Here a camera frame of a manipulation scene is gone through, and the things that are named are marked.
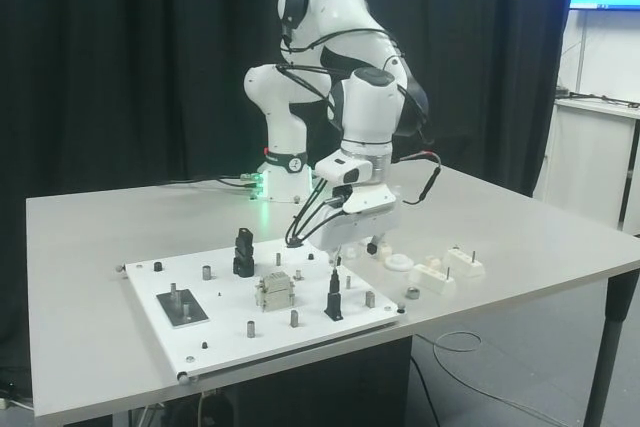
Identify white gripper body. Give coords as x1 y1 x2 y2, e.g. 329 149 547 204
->
318 205 402 253

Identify flat white mounting plate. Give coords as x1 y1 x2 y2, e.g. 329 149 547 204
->
342 184 396 214

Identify white peg holder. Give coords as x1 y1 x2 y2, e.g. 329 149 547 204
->
443 245 487 279
408 259 457 297

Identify grey waterproof plug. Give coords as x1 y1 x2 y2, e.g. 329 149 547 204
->
254 271 294 309

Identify black D-SUB plug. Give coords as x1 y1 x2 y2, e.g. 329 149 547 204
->
231 227 256 279

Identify white task board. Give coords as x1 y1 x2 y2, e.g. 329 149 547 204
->
114 234 410 384

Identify black box under table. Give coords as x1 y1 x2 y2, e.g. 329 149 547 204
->
127 336 416 427

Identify white cabinet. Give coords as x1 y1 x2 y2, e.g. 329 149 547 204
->
542 94 640 238

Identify dark table leg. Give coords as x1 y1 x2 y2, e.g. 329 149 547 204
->
593 276 632 427

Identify black curtains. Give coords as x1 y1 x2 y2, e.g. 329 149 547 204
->
0 0 576 393

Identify black plug with thin cable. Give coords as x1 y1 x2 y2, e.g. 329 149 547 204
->
323 266 347 322

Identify black wrist cable bundle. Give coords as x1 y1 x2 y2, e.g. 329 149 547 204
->
283 174 346 249

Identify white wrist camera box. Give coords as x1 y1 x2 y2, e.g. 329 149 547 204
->
314 150 374 187

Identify thin grey floor cable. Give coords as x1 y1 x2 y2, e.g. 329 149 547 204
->
432 330 501 427

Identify black base cables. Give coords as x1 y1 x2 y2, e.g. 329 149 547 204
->
217 174 261 191

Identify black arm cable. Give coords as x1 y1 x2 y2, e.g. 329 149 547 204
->
277 16 436 146

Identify black cables on cabinet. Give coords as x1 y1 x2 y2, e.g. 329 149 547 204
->
554 88 640 109

